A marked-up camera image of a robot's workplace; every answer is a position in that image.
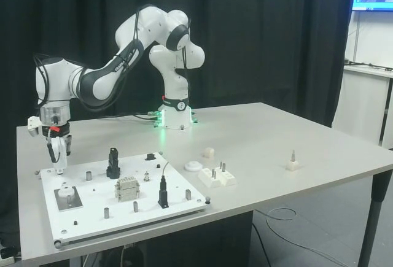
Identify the grey floor cable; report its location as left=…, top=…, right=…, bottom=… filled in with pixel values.
left=265, top=207, right=360, bottom=267

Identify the black D-SUB plug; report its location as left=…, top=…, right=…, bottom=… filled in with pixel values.
left=106, top=147, right=121, bottom=179

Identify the black USB plug grey cable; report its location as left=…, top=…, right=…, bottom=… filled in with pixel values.
left=157, top=161, right=171, bottom=209

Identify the grey table leg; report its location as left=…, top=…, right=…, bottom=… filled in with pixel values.
left=358, top=168, right=386, bottom=267

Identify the white peg holder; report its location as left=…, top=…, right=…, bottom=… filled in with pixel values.
left=215, top=166, right=238, bottom=187
left=198, top=168, right=225, bottom=189

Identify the black curtain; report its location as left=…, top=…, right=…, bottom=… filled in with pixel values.
left=0, top=0, right=354, bottom=128

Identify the black cable on cabinet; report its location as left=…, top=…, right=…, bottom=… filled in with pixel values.
left=343, top=60, right=393, bottom=72

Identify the beige rectangular connector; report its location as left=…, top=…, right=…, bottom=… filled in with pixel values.
left=114, top=177, right=141, bottom=203

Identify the white large gear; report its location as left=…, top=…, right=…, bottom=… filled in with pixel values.
left=184, top=160, right=203, bottom=173

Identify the black base cable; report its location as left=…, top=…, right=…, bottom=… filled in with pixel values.
left=101, top=112, right=162, bottom=123

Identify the white cabinet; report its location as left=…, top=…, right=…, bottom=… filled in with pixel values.
left=333, top=63, right=393, bottom=150

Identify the white medium gear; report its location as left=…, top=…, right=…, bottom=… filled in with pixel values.
left=57, top=186, right=76, bottom=202

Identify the black floor cable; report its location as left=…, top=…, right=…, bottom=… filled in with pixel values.
left=251, top=222, right=277, bottom=267

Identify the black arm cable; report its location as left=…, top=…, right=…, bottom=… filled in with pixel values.
left=33, top=4, right=193, bottom=110

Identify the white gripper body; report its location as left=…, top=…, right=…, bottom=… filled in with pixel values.
left=50, top=136, right=68, bottom=170

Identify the white task board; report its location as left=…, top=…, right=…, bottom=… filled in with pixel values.
left=32, top=151, right=213, bottom=249

